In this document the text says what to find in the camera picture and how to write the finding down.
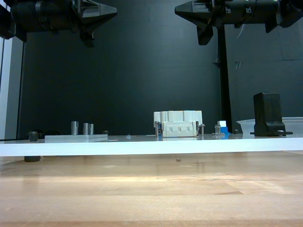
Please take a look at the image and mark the grey aluminium bar holder block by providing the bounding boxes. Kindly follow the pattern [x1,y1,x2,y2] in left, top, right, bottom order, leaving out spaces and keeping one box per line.
[44,133,109,142]

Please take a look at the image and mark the white taskboard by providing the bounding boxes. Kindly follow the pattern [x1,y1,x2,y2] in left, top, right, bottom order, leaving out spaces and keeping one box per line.
[0,133,303,157]

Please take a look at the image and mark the black connector housing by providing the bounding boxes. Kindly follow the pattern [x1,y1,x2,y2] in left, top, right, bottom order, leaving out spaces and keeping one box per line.
[250,92,294,137]

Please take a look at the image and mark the beige multi-pin connector housing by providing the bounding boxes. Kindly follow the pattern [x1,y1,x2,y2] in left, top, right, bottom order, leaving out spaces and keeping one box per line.
[153,110,203,138]

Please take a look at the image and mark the small silver standoff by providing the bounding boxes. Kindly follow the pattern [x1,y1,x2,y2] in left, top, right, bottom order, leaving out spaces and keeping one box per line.
[212,124,225,136]

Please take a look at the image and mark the clear plastic tub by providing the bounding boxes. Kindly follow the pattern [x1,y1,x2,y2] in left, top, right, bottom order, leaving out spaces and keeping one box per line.
[236,116,303,137]

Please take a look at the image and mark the small blue and white connector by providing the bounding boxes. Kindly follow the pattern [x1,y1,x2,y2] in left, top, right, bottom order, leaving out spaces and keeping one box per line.
[217,120,230,140]

